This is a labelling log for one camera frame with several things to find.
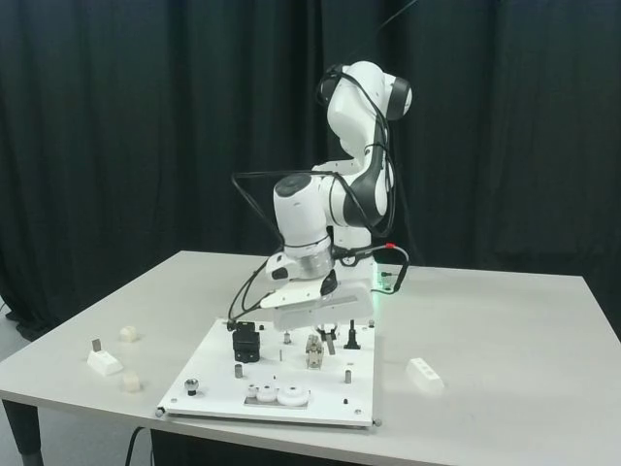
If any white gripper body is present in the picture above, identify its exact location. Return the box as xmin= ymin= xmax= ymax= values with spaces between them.
xmin=273 ymin=285 xmax=376 ymax=333

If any white peg holder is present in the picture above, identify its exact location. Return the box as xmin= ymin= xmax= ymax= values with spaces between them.
xmin=405 ymin=357 xmax=445 ymax=393
xmin=86 ymin=348 xmax=124 ymax=377

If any black Ethernet plug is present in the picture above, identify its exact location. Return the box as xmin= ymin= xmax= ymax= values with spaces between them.
xmin=343 ymin=318 xmax=361 ymax=351

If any beige waterproof plug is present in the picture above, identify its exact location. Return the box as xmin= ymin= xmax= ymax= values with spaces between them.
xmin=304 ymin=334 xmax=325 ymax=373

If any small white box dark window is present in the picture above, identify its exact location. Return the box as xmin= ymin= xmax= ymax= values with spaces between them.
xmin=268 ymin=254 xmax=295 ymax=282

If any white large gear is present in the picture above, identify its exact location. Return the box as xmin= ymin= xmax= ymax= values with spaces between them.
xmin=277 ymin=384 xmax=309 ymax=407

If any black D-SUB plug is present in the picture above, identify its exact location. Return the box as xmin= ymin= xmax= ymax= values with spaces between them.
xmin=232 ymin=322 xmax=263 ymax=365

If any white task board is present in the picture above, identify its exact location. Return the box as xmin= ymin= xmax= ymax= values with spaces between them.
xmin=155 ymin=317 xmax=384 ymax=428

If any black box under table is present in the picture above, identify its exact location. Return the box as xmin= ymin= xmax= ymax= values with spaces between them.
xmin=150 ymin=427 xmax=375 ymax=466

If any black curtain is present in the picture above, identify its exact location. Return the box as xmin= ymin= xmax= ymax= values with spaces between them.
xmin=0 ymin=0 xmax=621 ymax=336

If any dark table leg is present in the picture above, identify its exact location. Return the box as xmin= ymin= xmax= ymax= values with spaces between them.
xmin=2 ymin=398 xmax=41 ymax=466

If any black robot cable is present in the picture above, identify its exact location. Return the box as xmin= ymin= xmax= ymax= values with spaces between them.
xmin=226 ymin=65 xmax=409 ymax=324

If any thick black cable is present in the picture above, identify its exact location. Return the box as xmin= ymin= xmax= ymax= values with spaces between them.
xmin=126 ymin=425 xmax=152 ymax=466

